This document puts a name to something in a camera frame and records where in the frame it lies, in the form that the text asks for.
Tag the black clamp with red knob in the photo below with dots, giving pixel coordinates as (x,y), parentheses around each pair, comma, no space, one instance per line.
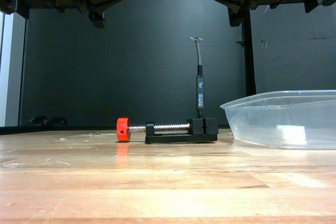
(202,129)

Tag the black frame post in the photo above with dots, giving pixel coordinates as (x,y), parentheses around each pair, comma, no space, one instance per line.
(23,77)
(249,64)

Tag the clear plastic container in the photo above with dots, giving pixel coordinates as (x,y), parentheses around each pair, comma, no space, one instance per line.
(262,121)

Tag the black rounded foot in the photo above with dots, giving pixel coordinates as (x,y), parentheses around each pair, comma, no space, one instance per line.
(38,120)
(56,121)

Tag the black frame base rail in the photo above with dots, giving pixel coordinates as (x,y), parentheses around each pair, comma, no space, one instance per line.
(52,129)

